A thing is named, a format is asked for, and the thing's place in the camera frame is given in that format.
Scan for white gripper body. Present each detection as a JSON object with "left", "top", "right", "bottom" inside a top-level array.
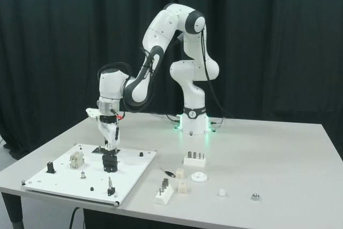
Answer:
[{"left": 97, "top": 122, "right": 121, "bottom": 145}]

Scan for white large gear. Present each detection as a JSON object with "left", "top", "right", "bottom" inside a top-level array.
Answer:
[{"left": 190, "top": 172, "right": 208, "bottom": 183}]

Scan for silver wrist ring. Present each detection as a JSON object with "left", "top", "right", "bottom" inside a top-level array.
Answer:
[{"left": 96, "top": 101, "right": 118, "bottom": 116}]

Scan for black cable to arm foot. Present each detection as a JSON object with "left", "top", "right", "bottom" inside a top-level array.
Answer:
[{"left": 199, "top": 22, "right": 228, "bottom": 128}]

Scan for black box under table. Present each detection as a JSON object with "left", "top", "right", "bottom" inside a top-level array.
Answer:
[{"left": 83, "top": 205, "right": 129, "bottom": 229}]

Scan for black plug with short cable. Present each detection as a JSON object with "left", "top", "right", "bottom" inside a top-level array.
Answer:
[{"left": 160, "top": 168, "right": 176, "bottom": 178}]

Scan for white long peg holder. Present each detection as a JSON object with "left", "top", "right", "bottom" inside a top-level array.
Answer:
[{"left": 183, "top": 156, "right": 207, "bottom": 168}]

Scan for flat white mounting plate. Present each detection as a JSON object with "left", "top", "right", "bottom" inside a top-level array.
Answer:
[{"left": 85, "top": 108, "right": 100, "bottom": 119}]

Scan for white task board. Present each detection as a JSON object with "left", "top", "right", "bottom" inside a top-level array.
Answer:
[{"left": 20, "top": 143, "right": 158, "bottom": 208}]

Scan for white sloped peg holder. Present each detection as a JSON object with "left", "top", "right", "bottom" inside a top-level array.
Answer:
[{"left": 152, "top": 186, "right": 174, "bottom": 205}]

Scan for black cable under table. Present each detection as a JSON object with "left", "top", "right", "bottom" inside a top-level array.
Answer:
[{"left": 69, "top": 206, "right": 83, "bottom": 229}]

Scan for dark table leg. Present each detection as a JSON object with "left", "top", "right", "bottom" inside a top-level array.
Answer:
[{"left": 1, "top": 193, "right": 24, "bottom": 229}]

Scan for black D-SUB plug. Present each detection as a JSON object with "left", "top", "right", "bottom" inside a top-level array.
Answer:
[{"left": 101, "top": 151, "right": 118, "bottom": 173}]

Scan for black curtain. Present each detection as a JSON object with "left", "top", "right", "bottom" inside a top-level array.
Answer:
[{"left": 0, "top": 0, "right": 343, "bottom": 160}]

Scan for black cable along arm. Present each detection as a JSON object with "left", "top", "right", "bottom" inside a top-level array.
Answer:
[{"left": 98, "top": 48, "right": 161, "bottom": 119}]

